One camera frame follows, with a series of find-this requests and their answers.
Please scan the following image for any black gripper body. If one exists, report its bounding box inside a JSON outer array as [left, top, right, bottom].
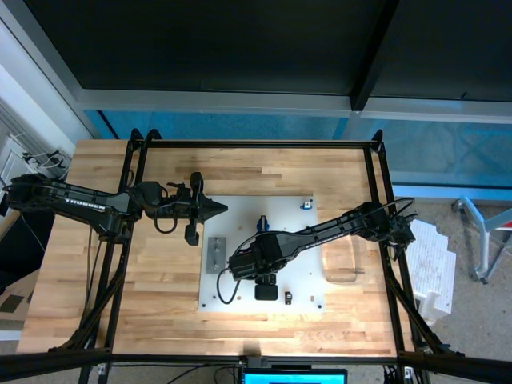
[[166, 171, 206, 246], [254, 273, 280, 302]]

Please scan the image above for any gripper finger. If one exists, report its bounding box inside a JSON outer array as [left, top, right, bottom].
[[202, 207, 229, 223], [202, 194, 229, 210]]

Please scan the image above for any white task board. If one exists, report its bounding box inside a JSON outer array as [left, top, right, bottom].
[[198, 194, 327, 313]]

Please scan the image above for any grey metal plate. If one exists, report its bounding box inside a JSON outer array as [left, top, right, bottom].
[[206, 235, 228, 275]]

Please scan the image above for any clear plastic tub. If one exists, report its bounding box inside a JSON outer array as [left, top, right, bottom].
[[322, 235, 367, 286]]

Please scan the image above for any blue laptop screen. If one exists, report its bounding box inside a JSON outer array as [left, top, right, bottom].
[[242, 370, 348, 384]]

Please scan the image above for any white ribbed foam block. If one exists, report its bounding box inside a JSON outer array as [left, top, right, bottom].
[[407, 218, 458, 326]]

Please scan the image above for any brown cardboard box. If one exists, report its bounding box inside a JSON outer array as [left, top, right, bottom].
[[0, 268, 41, 333]]

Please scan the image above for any silver metal stand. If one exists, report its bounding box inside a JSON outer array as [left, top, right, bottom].
[[451, 195, 512, 286]]

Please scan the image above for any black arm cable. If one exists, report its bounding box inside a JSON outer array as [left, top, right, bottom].
[[153, 206, 178, 235], [216, 266, 242, 305]]

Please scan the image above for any black table camera mount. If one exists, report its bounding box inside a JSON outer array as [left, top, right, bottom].
[[238, 346, 270, 370]]

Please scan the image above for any black white cable bundle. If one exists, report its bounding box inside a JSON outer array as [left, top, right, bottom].
[[15, 134, 68, 174]]

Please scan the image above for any black table frame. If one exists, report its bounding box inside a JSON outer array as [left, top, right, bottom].
[[0, 127, 512, 384]]

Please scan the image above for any black wall post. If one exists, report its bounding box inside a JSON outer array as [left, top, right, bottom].
[[350, 0, 401, 112]]

